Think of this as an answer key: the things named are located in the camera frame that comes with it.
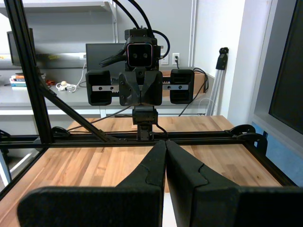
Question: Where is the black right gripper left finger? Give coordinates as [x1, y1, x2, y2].
[17, 140, 166, 227]

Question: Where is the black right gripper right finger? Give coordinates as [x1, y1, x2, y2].
[166, 140, 303, 227]

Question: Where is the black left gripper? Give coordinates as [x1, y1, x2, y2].
[85, 67, 196, 107]

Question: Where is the dark computer monitor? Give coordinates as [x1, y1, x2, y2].
[85, 43, 126, 72]
[6, 28, 36, 67]

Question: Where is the grey desk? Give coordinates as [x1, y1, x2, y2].
[0, 67, 215, 118]

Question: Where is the black and silver tripod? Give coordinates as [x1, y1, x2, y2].
[208, 47, 230, 117]

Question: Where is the stack of books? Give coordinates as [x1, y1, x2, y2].
[9, 74, 27, 90]

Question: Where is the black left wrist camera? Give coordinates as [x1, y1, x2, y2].
[126, 42, 154, 68]

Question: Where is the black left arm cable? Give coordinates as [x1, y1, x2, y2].
[98, 0, 171, 69]

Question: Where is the white coiled cable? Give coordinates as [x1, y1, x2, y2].
[55, 80, 78, 93]

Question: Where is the black metal frame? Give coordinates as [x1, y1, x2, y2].
[0, 0, 299, 201]

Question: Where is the white wall shelf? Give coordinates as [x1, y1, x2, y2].
[0, 0, 119, 70]

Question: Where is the grey aluminium partition frame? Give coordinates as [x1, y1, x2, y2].
[250, 0, 303, 152]

